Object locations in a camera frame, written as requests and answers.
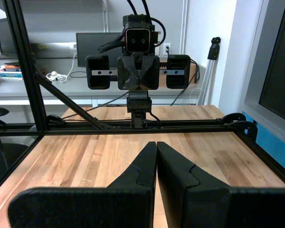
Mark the black office chair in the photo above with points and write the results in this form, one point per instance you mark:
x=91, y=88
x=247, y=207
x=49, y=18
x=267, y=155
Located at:
x=4, y=156

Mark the white desk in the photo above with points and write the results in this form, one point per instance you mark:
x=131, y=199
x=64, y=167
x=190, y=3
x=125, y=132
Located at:
x=69, y=89

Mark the blue panel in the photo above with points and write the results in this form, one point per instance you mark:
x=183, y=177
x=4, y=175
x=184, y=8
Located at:
x=275, y=147

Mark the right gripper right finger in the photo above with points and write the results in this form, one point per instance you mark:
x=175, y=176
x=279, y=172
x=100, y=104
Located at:
x=216, y=206

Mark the silver stand with black head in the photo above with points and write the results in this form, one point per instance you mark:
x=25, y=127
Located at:
x=210, y=71

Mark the stack of books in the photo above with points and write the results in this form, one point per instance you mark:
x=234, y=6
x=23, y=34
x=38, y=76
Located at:
x=10, y=72

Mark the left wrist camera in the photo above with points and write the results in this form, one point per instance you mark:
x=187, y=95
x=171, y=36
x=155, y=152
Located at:
x=137, y=40

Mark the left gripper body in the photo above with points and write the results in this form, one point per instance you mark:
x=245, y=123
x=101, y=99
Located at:
x=97, y=83

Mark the black computer monitor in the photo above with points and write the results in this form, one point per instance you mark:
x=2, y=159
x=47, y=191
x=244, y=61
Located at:
x=7, y=38
x=95, y=50

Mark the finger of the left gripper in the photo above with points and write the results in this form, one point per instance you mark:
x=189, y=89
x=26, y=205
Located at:
x=149, y=76
x=128, y=76

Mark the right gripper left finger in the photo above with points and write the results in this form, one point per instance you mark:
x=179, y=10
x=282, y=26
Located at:
x=97, y=206

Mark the white wall outlet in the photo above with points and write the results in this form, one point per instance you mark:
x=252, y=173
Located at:
x=167, y=49

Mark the large dark screen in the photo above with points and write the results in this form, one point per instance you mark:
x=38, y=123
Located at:
x=279, y=66

